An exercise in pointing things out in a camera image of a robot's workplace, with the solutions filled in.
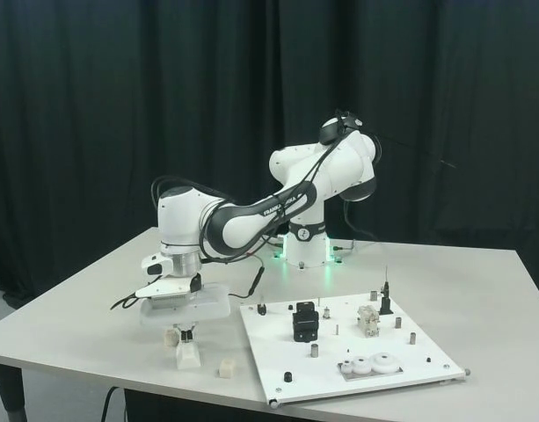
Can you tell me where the thin black rod on wire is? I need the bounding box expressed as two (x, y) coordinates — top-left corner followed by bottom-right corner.
(228, 251), (266, 300)

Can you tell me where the black D-SUB plug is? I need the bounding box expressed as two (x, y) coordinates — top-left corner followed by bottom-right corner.
(290, 302), (320, 344)

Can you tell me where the silver flange ring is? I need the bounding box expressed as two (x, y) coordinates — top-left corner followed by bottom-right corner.
(170, 253), (202, 279)

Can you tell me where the flat white mounting plate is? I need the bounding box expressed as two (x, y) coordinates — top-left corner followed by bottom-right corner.
(135, 274), (204, 299)

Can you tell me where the white task board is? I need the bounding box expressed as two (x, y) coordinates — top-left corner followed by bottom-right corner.
(238, 287), (471, 395)

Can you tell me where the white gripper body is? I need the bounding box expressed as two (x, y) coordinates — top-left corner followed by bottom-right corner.
(137, 283), (232, 329)

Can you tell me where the black floor cable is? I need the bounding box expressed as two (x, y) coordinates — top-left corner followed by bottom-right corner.
(102, 385), (126, 422)

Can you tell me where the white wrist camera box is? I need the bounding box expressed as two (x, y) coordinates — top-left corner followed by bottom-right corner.
(141, 253), (176, 280)

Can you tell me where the white peg holder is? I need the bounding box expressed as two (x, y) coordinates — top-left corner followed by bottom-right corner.
(175, 340), (203, 369)

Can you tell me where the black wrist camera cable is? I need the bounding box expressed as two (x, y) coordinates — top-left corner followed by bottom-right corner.
(108, 293), (143, 310)

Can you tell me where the white large gear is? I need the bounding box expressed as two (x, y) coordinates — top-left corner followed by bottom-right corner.
(370, 353), (400, 376)

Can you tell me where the black curtain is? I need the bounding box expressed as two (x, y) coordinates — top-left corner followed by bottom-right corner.
(0, 0), (539, 309)

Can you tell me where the beige Ethernet plug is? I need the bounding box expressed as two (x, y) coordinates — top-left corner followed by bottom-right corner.
(359, 306), (382, 340)

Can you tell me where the black USB plug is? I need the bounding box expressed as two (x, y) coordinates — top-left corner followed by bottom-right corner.
(378, 265), (393, 317)

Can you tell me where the dark table leg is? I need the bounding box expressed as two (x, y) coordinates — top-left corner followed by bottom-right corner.
(0, 360), (24, 422)

